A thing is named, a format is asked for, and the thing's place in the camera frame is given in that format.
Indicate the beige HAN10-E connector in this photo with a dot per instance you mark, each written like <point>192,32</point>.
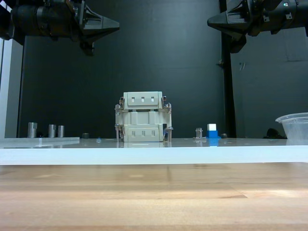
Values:
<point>144,99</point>

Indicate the black frame post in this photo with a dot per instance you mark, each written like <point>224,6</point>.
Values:
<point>228,96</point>

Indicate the black rounded object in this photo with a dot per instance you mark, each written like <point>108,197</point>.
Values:
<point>273,133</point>

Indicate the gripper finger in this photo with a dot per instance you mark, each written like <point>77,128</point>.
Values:
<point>233,18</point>
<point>96,34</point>
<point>234,30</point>
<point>96,22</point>

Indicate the small metal cylinder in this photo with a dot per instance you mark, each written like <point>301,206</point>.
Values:
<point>61,131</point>
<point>52,131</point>

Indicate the blue socket holder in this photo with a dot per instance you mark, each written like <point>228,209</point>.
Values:
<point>213,134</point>

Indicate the silver mounting screw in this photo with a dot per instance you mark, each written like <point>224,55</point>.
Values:
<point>170,133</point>
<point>117,131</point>

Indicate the large notched metal cylinder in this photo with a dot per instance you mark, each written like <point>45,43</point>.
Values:
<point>32,130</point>

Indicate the black knurled screw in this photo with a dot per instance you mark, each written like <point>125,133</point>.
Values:
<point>85,136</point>
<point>224,136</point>

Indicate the light grey upright panel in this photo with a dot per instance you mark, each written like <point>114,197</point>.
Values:
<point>9,96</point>

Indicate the white cube plug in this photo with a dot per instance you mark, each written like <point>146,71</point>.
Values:
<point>211,127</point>

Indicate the clear acrylic plate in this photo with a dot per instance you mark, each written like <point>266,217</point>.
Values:
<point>24,140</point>

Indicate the white board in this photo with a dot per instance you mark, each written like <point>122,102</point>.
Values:
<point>154,156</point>

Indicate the beige connector socket base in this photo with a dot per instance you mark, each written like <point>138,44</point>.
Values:
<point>142,132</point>

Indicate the clear plastic peg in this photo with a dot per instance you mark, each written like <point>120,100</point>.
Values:
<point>199,133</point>

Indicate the clear plastic tub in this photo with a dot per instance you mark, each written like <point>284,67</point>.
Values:
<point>296,134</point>

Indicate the tiny clear screw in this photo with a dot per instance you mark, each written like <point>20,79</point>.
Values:
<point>98,139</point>

